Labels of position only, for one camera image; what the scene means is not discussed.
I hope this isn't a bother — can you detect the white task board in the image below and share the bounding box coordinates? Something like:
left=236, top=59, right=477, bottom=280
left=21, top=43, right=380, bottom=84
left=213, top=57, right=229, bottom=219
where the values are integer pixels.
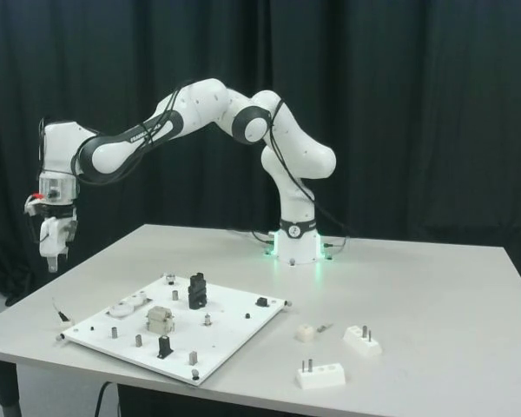
left=54, top=273, right=293, bottom=375

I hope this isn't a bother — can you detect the black curtain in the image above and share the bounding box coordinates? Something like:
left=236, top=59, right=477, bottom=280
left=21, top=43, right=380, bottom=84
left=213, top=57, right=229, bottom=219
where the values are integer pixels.
left=0, top=0, right=521, bottom=305

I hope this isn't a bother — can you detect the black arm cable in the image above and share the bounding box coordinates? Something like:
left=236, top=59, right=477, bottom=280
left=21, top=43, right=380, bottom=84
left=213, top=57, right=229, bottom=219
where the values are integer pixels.
left=71, top=84, right=351, bottom=251

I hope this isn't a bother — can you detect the black base cable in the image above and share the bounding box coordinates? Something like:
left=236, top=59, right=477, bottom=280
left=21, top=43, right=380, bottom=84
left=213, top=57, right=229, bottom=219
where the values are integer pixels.
left=249, top=228, right=279, bottom=247

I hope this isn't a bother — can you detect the black D-SUB plug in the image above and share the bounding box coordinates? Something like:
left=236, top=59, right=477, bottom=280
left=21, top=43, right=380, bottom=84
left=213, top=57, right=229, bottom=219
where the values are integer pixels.
left=186, top=272, right=208, bottom=310

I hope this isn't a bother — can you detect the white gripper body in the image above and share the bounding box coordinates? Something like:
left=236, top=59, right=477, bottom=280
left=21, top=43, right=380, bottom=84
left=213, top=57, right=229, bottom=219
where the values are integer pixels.
left=38, top=215, right=79, bottom=259

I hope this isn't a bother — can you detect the silver wrist ring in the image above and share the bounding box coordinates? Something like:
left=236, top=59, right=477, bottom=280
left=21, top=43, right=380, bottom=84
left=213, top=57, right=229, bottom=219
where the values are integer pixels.
left=37, top=173, right=76, bottom=205

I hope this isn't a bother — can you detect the black table leg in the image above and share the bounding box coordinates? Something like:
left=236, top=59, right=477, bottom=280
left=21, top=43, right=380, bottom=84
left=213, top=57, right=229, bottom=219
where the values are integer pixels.
left=0, top=358, right=21, bottom=417

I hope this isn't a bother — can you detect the white peg holder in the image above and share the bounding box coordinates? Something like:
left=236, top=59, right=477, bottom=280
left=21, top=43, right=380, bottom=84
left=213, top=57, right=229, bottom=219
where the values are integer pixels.
left=294, top=363, right=346, bottom=388
left=343, top=326, right=382, bottom=358

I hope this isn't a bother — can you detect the small white cube holder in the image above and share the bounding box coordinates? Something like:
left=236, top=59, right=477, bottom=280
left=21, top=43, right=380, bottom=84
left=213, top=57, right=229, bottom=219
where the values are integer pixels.
left=294, top=323, right=316, bottom=343

